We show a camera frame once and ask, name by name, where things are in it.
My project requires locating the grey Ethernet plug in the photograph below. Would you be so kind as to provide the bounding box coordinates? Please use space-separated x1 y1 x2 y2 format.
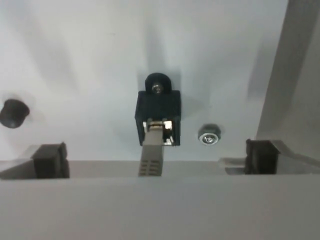
138 118 166 178

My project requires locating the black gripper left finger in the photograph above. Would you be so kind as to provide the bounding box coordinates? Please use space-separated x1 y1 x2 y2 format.
0 141 70 180

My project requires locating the white task board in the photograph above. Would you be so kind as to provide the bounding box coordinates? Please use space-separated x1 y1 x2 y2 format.
0 0 290 163

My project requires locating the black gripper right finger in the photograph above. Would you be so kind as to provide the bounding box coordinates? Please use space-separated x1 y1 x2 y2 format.
244 138 320 175

